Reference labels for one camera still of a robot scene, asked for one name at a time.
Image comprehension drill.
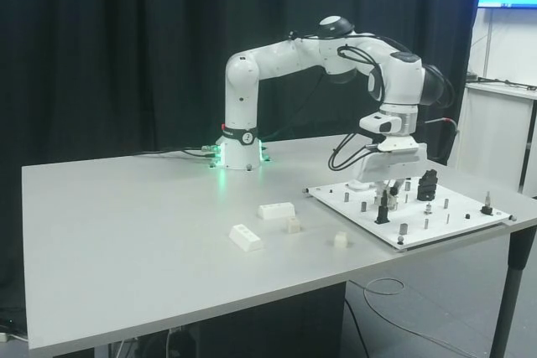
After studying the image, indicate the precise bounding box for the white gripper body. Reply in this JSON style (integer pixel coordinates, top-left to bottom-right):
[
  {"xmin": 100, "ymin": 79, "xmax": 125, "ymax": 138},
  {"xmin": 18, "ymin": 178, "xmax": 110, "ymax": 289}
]
[{"xmin": 355, "ymin": 143, "xmax": 430, "ymax": 185}]

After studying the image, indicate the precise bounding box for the black USB plug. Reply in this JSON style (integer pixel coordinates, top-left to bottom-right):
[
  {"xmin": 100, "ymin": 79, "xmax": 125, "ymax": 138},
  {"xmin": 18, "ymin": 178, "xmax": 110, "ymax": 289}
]
[{"xmin": 373, "ymin": 196, "xmax": 392, "ymax": 226}]

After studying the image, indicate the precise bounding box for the black D-SUB plug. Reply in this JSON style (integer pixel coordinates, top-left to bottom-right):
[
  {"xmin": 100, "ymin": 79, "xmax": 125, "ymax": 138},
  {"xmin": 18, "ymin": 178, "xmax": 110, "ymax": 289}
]
[{"xmin": 417, "ymin": 169, "xmax": 439, "ymax": 202}]

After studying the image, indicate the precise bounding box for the white task board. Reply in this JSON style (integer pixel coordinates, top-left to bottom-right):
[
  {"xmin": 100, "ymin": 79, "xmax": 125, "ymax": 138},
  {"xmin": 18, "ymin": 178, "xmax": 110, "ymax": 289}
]
[{"xmin": 304, "ymin": 171, "xmax": 517, "ymax": 253}]

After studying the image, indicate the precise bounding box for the white three-hole holder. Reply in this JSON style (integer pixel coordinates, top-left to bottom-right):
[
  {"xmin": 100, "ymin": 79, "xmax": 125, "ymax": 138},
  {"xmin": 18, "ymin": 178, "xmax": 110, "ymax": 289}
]
[
  {"xmin": 257, "ymin": 201, "xmax": 297, "ymax": 221},
  {"xmin": 228, "ymin": 223, "xmax": 266, "ymax": 252}
]

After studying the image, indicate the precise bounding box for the dark table leg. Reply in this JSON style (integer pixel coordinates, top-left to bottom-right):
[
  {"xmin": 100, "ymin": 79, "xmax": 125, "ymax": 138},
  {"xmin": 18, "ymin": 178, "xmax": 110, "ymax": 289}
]
[{"xmin": 489, "ymin": 218, "xmax": 532, "ymax": 358}]

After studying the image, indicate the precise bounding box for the black cabinet under table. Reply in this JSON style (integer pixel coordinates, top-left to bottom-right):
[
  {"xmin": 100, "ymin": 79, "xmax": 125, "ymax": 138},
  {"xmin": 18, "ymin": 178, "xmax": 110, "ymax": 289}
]
[{"xmin": 109, "ymin": 280, "xmax": 350, "ymax": 358}]

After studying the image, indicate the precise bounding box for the black curtain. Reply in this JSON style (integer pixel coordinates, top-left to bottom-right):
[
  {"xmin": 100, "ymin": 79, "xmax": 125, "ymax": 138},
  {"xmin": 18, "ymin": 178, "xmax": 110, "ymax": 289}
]
[{"xmin": 0, "ymin": 0, "xmax": 480, "ymax": 328}]

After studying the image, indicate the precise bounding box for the black gripper cable bundle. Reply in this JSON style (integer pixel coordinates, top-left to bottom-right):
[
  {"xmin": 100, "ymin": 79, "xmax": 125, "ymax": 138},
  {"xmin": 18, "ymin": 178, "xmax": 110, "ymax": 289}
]
[{"xmin": 327, "ymin": 130, "xmax": 379, "ymax": 173}]

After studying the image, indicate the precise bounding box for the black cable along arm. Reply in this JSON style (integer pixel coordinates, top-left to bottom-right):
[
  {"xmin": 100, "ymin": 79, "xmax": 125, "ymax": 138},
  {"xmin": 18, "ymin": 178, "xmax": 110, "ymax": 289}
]
[{"xmin": 286, "ymin": 29, "xmax": 457, "ymax": 125}]

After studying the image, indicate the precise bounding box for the grey floor cable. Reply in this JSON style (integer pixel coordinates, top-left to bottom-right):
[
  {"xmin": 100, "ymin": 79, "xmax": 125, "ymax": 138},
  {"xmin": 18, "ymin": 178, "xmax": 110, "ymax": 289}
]
[{"xmin": 347, "ymin": 275, "xmax": 406, "ymax": 358}]

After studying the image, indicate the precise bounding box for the black base cable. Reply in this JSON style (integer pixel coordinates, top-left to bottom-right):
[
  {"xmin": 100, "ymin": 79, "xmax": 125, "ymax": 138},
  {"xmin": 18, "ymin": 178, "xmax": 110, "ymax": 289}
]
[{"xmin": 137, "ymin": 145, "xmax": 222, "ymax": 166}]

